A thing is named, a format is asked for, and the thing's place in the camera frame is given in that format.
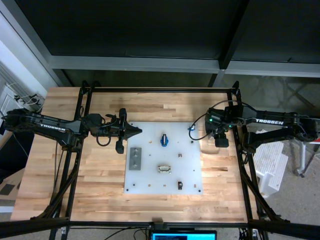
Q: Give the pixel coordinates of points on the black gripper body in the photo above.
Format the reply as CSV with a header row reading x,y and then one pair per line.
x,y
221,141
120,130

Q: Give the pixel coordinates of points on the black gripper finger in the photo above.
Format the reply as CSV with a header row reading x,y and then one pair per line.
x,y
132,128
132,133

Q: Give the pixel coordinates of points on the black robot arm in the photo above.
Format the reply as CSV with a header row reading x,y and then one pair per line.
x,y
50,126
270,121

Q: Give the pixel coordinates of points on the clear plastic tub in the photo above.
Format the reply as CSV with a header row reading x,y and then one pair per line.
x,y
207,143

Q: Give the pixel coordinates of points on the small blue white connector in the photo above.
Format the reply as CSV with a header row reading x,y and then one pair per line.
x,y
191,128

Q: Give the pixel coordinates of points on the blue clamp holder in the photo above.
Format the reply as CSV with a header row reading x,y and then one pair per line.
x,y
164,141

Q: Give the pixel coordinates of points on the white task board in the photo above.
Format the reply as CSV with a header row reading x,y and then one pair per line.
x,y
150,172

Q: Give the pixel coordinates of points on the beige multi-pin connector housing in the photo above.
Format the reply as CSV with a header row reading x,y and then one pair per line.
x,y
164,169

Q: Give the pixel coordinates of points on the white foam packing block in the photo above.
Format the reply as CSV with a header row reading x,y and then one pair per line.
x,y
270,162

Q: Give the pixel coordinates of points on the black socket housing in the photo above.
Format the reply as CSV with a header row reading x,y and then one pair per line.
x,y
180,185

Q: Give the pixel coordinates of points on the grey metal crossbeam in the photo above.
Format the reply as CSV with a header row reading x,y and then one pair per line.
x,y
275,68
125,63

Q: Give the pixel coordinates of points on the grey metal stand leg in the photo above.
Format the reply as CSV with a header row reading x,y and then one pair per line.
x,y
298,162

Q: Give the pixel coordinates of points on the laptop screen with blue edge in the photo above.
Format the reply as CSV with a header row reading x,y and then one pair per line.
x,y
182,236

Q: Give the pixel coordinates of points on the brown cardboard box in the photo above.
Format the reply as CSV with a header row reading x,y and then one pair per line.
x,y
15,185

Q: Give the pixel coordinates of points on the metal post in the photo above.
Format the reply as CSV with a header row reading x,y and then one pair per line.
x,y
135,151

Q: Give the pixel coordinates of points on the grey metal base plate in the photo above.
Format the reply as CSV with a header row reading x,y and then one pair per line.
x,y
130,167

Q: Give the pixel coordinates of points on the black metal frame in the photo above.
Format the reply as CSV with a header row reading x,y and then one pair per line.
x,y
112,222

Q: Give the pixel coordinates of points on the small black table camera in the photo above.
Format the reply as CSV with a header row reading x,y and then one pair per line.
x,y
158,222

